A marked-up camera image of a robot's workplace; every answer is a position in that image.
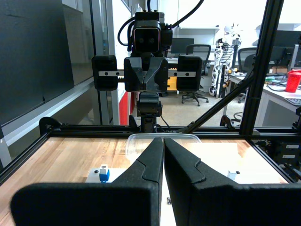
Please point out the small blue white mount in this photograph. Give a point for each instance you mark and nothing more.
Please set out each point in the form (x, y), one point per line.
(104, 176)

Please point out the red door panel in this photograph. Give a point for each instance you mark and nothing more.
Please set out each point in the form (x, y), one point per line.
(124, 108)

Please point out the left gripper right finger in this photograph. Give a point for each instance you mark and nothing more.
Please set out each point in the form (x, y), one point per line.
(235, 204)

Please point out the white office desk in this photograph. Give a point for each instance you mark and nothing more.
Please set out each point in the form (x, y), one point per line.
(277, 99)

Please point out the grey metal wall frame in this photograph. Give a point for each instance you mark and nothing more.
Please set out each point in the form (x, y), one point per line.
(47, 103)

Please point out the yellow cabinet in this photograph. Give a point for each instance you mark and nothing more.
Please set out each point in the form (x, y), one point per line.
(172, 83)

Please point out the black office chair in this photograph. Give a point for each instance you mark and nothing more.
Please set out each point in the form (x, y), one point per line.
(247, 56)
(195, 97)

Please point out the black control box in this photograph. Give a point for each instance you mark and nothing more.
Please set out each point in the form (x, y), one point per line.
(270, 150)

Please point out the black table frame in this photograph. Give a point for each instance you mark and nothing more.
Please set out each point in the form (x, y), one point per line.
(268, 35)

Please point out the clear plastic tub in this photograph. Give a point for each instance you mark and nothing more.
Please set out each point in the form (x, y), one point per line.
(136, 146)

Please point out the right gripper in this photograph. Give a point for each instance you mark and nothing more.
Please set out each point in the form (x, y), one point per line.
(104, 73)

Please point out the small silver clamp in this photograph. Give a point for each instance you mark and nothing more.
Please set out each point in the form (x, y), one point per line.
(168, 200)

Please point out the white black lattice stand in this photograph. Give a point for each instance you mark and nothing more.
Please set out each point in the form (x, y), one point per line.
(221, 61)

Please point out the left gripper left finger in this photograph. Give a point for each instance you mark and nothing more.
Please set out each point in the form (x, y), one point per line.
(94, 204)

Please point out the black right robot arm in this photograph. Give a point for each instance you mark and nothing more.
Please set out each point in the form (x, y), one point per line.
(149, 106)

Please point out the white taskboard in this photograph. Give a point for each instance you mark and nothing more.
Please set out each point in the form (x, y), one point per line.
(114, 173)

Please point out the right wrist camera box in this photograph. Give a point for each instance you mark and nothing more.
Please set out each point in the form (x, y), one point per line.
(147, 40)

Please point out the black desk monitor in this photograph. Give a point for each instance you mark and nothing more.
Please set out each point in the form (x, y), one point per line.
(289, 42)
(182, 46)

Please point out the red plastic basket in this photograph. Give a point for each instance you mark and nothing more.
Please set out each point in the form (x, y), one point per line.
(294, 81)

